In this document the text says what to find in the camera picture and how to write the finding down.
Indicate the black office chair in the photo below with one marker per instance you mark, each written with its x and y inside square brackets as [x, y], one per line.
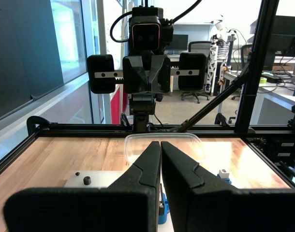
[198, 46]

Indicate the white office table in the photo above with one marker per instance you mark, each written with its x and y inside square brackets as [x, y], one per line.
[270, 104]

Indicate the red wall panel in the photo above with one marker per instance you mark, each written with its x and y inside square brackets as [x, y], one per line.
[118, 106]

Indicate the blue D-sub connector block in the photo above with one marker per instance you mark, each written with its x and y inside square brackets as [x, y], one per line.
[165, 207]

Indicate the small black desk monitor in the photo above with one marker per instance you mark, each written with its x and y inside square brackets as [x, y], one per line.
[180, 42]

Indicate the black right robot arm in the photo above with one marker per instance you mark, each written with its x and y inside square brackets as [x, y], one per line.
[142, 106]

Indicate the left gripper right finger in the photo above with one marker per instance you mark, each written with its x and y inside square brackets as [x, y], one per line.
[222, 210]

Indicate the large black monitor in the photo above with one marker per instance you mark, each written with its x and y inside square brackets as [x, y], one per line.
[285, 31]

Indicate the black aluminium frame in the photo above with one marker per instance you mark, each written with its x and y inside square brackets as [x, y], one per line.
[89, 129]

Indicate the white lattice stand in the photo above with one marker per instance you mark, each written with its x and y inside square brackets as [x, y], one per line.
[214, 62]

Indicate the small blue white connector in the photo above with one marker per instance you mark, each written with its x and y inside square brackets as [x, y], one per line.
[224, 176]

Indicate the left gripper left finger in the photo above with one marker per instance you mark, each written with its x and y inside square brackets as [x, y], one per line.
[89, 207]

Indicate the white mounting board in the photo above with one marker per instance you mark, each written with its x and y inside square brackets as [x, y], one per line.
[101, 178]

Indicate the green tape roll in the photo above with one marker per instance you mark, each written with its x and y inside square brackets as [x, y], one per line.
[263, 81]

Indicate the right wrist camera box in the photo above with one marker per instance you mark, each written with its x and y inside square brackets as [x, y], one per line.
[146, 33]

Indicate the small black threaded stud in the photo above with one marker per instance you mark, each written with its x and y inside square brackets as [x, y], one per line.
[87, 180]

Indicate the clear plastic tub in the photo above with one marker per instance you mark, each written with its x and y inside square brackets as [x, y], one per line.
[133, 145]

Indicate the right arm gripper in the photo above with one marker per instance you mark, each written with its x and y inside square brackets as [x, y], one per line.
[100, 72]

